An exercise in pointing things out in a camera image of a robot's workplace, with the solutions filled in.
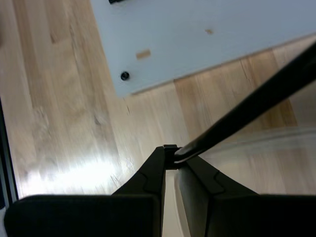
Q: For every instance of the white board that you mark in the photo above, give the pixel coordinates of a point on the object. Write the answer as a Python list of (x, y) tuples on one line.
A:
[(197, 49)]

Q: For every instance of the board levelling foot bolt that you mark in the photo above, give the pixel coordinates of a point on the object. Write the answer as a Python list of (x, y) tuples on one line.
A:
[(125, 75)]

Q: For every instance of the black table edge rail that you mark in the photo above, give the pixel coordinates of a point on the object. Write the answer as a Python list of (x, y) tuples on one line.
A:
[(7, 153)]

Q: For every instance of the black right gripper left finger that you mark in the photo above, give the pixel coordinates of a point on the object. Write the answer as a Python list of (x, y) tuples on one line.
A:
[(98, 217)]

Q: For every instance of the clear plastic tub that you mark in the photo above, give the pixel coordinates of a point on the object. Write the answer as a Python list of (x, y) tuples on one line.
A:
[(271, 138)]

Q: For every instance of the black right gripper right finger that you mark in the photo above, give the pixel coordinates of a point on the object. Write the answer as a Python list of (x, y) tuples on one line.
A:
[(247, 217)]

